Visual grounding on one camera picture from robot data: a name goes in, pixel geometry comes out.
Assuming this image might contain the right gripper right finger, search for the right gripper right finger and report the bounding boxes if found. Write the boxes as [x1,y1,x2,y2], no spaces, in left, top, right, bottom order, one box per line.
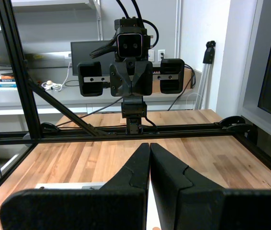
[150,142,271,230]

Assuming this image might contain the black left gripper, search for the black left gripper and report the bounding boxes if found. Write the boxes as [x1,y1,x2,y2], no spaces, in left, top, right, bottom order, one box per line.
[77,58,185,97]

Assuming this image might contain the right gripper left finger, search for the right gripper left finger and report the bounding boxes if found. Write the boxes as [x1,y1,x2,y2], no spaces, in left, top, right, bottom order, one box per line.
[0,142,151,230]

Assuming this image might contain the white task board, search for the white task board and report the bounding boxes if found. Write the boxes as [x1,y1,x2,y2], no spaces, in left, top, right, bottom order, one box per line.
[35,182,165,230]

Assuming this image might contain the black computer monitor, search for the black computer monitor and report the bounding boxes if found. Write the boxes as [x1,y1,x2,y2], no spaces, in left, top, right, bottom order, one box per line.
[70,40,117,76]
[0,30,14,68]

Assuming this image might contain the grey desk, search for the grey desk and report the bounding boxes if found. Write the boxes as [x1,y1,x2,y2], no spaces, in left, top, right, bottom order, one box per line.
[0,80,198,116]

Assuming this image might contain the stack of books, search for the stack of books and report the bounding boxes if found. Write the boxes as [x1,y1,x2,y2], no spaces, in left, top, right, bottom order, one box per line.
[0,75,18,92]

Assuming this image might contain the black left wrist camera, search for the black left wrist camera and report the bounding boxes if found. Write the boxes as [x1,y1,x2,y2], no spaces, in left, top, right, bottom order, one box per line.
[114,17,150,58]

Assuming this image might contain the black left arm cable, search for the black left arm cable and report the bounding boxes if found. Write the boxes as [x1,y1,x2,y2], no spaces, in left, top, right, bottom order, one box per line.
[89,0,159,60]

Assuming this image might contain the white cable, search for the white cable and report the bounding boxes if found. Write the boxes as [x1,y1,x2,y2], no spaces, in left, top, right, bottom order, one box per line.
[41,61,73,92]

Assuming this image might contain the aluminium rails with black bracket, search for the aluminium rails with black bracket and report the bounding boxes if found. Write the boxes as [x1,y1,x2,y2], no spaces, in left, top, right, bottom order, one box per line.
[194,40,217,111]

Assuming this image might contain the black aluminium frame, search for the black aluminium frame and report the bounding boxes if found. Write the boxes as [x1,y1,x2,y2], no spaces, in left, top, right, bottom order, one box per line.
[0,0,271,205]

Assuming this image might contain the white wall shelf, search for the white wall shelf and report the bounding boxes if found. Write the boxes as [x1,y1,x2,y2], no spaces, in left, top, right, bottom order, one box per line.
[0,0,102,15]

